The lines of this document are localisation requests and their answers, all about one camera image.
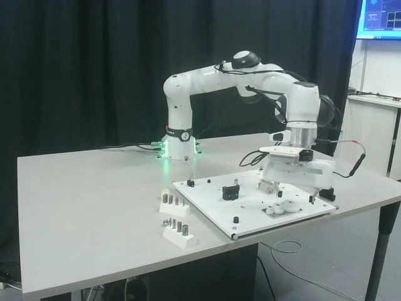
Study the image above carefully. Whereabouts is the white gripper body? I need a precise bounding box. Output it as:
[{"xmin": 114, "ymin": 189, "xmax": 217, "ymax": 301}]
[{"xmin": 262, "ymin": 158, "xmax": 336, "ymax": 191}]

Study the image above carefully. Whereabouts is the white large gear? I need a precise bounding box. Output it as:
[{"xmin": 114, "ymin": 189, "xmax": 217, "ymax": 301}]
[{"xmin": 281, "ymin": 199, "xmax": 298, "ymax": 214}]

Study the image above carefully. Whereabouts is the white task board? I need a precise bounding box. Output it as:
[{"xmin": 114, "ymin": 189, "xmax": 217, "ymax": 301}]
[{"xmin": 171, "ymin": 166, "xmax": 340, "ymax": 241}]

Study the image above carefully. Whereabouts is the grey table leg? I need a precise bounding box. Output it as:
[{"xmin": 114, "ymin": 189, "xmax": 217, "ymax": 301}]
[{"xmin": 373, "ymin": 203, "xmax": 401, "ymax": 301}]

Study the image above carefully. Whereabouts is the white cabinet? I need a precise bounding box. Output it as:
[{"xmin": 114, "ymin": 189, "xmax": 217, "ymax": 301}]
[{"xmin": 340, "ymin": 93, "xmax": 401, "ymax": 182}]

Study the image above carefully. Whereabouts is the white square peg holder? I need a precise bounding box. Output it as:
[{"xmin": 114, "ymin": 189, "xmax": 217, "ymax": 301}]
[{"xmin": 159, "ymin": 201, "xmax": 190, "ymax": 218}]

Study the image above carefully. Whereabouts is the white round peg holder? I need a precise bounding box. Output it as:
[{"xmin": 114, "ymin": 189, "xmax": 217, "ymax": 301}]
[{"xmin": 162, "ymin": 228, "xmax": 199, "ymax": 250}]

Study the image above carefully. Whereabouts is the blue monitor screen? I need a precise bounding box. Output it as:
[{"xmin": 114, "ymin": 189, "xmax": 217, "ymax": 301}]
[{"xmin": 357, "ymin": 0, "xmax": 401, "ymax": 40}]

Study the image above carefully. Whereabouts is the black curtain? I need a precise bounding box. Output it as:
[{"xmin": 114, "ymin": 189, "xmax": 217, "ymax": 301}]
[{"xmin": 0, "ymin": 0, "xmax": 366, "ymax": 157}]

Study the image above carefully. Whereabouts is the flat white mount plate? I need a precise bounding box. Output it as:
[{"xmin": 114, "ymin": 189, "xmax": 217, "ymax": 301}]
[{"xmin": 259, "ymin": 145, "xmax": 302, "ymax": 159}]

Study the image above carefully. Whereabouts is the silver flange ring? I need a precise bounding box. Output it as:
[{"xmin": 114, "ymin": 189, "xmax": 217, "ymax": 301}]
[{"xmin": 288, "ymin": 127, "xmax": 315, "ymax": 149}]

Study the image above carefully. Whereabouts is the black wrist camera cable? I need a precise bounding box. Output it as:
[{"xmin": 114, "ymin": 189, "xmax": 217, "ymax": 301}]
[{"xmin": 239, "ymin": 149, "xmax": 268, "ymax": 167}]

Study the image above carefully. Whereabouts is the thin black rod on wire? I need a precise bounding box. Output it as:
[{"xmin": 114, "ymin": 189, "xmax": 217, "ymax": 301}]
[{"xmin": 315, "ymin": 139, "xmax": 367, "ymax": 180}]

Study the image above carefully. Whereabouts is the grey floor cable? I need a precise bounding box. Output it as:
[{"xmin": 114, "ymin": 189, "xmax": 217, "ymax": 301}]
[{"xmin": 258, "ymin": 240, "xmax": 401, "ymax": 301}]

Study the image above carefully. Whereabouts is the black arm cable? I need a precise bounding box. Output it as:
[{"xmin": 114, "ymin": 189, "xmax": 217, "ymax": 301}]
[{"xmin": 214, "ymin": 59, "xmax": 343, "ymax": 132}]

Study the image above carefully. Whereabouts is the black base cable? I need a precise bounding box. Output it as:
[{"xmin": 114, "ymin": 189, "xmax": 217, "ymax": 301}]
[{"xmin": 103, "ymin": 141, "xmax": 167, "ymax": 152}]

